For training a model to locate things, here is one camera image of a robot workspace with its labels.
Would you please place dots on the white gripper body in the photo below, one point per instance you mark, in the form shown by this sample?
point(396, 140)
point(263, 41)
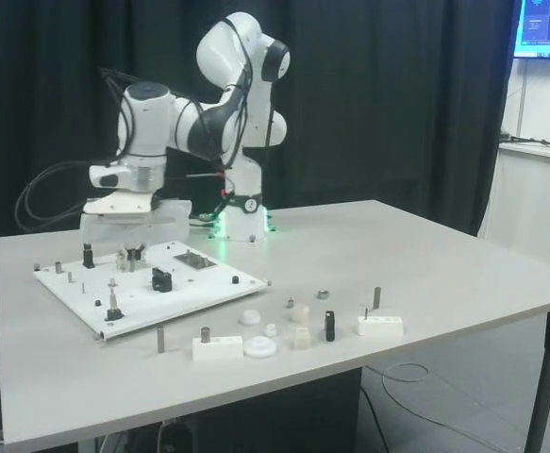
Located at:
point(171, 217)

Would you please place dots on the small metal square peg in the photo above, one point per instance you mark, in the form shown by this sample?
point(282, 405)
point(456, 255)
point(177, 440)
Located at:
point(132, 265)

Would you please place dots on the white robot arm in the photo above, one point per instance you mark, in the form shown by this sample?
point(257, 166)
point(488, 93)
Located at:
point(218, 52)

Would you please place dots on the thick metal round peg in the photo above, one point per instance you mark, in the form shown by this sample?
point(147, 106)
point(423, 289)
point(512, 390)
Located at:
point(205, 335)

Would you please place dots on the white peg holder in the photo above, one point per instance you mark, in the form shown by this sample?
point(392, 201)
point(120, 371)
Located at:
point(383, 326)
point(220, 350)

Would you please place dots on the large metal square peg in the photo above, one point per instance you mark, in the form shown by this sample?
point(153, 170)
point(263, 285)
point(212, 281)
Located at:
point(377, 299)

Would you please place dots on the thin black rod red tag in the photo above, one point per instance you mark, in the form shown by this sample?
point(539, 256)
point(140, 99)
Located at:
point(204, 175)

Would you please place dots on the white task board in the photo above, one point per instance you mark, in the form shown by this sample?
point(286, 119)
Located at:
point(185, 297)

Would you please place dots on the white medium gear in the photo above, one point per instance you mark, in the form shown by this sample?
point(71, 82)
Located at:
point(249, 317)

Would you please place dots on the metal BNC plug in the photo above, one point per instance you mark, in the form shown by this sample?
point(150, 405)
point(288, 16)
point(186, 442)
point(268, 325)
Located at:
point(290, 302)

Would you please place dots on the white small gear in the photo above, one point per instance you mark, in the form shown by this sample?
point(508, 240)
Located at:
point(271, 329)

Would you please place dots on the white large gear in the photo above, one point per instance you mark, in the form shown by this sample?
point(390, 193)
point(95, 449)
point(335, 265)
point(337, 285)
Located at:
point(261, 348)

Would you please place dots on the white waterproof plug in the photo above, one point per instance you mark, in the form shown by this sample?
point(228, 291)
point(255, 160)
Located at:
point(300, 313)

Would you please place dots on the metal bolt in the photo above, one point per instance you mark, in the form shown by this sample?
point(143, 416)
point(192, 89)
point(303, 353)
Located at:
point(322, 294)

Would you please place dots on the black USB plug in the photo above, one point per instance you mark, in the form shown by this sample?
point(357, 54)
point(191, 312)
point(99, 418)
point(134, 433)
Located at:
point(330, 325)

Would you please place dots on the black curtain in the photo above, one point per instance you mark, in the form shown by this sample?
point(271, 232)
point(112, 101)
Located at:
point(397, 118)

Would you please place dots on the white cabinet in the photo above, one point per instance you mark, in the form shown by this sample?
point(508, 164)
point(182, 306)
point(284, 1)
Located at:
point(529, 203)

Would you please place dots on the blue screen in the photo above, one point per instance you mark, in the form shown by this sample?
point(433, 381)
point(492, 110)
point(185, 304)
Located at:
point(545, 28)

